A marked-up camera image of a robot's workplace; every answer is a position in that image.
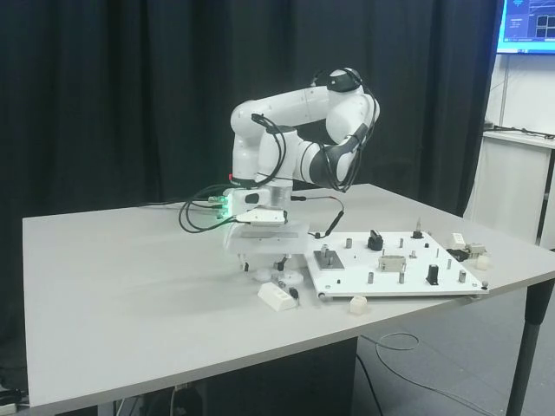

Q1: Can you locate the blue screen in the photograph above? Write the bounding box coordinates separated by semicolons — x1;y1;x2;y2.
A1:
496;0;555;55

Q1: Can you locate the black table leg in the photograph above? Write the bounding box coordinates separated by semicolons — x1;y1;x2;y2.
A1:
506;281;548;416

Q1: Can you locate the white task board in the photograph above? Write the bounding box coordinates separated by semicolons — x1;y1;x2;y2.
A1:
303;228;492;301

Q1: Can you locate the grey floor cable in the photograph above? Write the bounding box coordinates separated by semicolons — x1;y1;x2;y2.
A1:
358;331;521;416

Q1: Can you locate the thin black rod on wire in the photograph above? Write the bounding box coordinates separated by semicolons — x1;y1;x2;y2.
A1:
291;194;347;240

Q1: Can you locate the flat white mounting plate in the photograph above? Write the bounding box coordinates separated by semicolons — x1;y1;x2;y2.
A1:
235;207;288;227

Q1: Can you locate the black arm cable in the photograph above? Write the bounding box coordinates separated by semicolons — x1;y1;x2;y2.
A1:
177;68;383;234

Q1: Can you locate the silver wrist ring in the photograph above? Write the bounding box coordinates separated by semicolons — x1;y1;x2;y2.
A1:
264;185;292;210

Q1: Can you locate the white cabinet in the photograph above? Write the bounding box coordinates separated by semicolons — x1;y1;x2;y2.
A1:
467;125;555;251

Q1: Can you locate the black curtain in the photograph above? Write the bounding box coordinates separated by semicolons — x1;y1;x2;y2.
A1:
0;0;508;393

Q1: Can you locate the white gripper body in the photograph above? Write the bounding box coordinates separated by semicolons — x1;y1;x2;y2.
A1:
222;224;310;257

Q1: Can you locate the black D-SUB plug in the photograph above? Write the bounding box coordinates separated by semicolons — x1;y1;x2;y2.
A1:
446;242;479;263

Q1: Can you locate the black base cable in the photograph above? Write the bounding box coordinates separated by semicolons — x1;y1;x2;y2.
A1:
145;197;218;208

